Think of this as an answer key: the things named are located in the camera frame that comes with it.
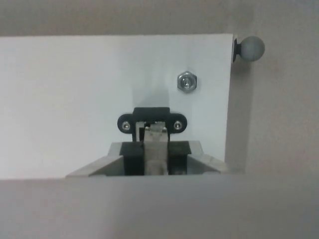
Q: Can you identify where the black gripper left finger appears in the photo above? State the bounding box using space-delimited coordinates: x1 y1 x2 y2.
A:
65 140 146 178

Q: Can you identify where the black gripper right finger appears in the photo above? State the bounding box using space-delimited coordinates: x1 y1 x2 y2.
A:
167 140 225 176

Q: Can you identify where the white task board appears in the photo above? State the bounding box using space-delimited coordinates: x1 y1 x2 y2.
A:
0 33 265 180

